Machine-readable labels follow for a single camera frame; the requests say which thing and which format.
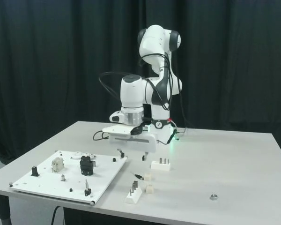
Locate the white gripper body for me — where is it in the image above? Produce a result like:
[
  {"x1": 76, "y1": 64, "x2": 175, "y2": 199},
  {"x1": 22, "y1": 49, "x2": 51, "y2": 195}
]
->
[{"x1": 108, "y1": 132, "x2": 158, "y2": 154}]

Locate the white round peg holder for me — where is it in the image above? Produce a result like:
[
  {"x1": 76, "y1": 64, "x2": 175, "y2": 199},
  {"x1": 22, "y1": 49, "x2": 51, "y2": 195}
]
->
[{"x1": 150, "y1": 160, "x2": 172, "y2": 172}]

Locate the white square peg holder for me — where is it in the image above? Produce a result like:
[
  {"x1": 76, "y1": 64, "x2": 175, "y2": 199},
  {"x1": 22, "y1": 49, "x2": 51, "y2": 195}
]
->
[{"x1": 124, "y1": 186, "x2": 142, "y2": 204}]

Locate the beige square connector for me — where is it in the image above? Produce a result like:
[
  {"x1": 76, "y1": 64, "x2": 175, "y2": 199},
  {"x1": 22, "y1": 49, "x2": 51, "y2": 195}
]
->
[{"x1": 51, "y1": 157, "x2": 64, "y2": 174}]

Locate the black USB plug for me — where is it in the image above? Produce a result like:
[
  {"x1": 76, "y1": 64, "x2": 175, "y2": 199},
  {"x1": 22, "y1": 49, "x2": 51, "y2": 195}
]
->
[{"x1": 130, "y1": 172, "x2": 145, "y2": 181}]

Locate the flat white mounting plate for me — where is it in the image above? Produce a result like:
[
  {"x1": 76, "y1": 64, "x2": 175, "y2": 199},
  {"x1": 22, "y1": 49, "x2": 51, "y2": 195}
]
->
[{"x1": 102, "y1": 125, "x2": 144, "y2": 137}]

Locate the thin black rod red tag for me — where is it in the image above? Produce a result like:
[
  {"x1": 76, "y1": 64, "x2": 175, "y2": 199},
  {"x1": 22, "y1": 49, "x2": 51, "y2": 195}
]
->
[{"x1": 157, "y1": 118, "x2": 177, "y2": 145}]

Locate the black D-SUB plug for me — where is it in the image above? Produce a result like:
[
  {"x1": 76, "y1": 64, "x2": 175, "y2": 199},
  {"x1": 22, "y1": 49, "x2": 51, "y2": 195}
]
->
[{"x1": 80, "y1": 153, "x2": 96, "y2": 177}]

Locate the white task board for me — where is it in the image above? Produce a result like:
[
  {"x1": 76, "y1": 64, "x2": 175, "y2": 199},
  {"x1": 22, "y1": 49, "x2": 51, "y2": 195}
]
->
[{"x1": 8, "y1": 150, "x2": 128, "y2": 206}]

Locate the black curtain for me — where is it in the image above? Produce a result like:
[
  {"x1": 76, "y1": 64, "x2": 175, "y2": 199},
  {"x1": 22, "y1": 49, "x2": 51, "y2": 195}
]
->
[{"x1": 0, "y1": 0, "x2": 281, "y2": 162}]

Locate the dark grey table leg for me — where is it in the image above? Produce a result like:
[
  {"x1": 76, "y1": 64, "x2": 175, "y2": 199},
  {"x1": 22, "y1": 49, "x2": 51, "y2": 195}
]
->
[{"x1": 0, "y1": 192, "x2": 11, "y2": 225}]

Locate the silver flange ring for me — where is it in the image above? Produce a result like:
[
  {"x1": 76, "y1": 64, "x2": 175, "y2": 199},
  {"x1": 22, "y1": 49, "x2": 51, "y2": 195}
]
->
[{"x1": 123, "y1": 112, "x2": 144, "y2": 125}]

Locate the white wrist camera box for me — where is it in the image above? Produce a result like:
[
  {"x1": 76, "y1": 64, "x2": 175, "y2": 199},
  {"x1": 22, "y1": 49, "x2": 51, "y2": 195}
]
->
[{"x1": 109, "y1": 112, "x2": 124, "y2": 123}]

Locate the black arm base cable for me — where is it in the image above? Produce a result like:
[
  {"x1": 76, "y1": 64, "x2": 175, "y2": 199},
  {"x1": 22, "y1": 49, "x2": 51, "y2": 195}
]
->
[{"x1": 140, "y1": 52, "x2": 187, "y2": 136}]

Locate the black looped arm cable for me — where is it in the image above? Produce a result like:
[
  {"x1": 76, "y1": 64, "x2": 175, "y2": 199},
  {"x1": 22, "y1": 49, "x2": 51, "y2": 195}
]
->
[{"x1": 98, "y1": 71, "x2": 171, "y2": 111}]

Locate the black cable under table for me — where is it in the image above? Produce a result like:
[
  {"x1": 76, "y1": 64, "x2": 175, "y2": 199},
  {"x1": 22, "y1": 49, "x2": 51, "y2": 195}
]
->
[{"x1": 52, "y1": 205, "x2": 64, "y2": 225}]

